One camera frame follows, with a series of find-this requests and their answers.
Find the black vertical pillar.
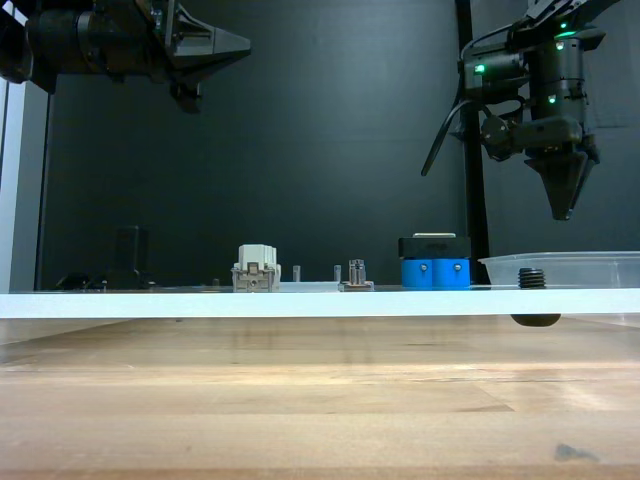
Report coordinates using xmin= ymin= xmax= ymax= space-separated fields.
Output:
xmin=453 ymin=0 xmax=491 ymax=290

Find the clear plastic tub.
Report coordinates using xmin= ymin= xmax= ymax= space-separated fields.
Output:
xmin=477 ymin=251 xmax=640 ymax=291

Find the black M12 bolt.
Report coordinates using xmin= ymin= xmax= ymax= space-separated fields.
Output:
xmin=507 ymin=267 xmax=559 ymax=327

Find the blue D-sub connector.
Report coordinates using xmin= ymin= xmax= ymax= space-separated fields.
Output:
xmin=398 ymin=232 xmax=472 ymax=291

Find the beige connector housing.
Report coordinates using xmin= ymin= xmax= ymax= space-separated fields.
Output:
xmin=229 ymin=243 xmax=282 ymax=294

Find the silver bolt with square base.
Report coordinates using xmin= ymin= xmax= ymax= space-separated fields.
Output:
xmin=337 ymin=258 xmax=375 ymax=293

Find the clear block with metal posts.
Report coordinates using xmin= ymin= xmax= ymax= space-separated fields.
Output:
xmin=277 ymin=263 xmax=342 ymax=293

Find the white mounting board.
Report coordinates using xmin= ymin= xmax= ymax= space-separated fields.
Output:
xmin=0 ymin=284 xmax=640 ymax=320

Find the grey window frame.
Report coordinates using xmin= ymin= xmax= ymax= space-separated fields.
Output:
xmin=0 ymin=74 xmax=51 ymax=292

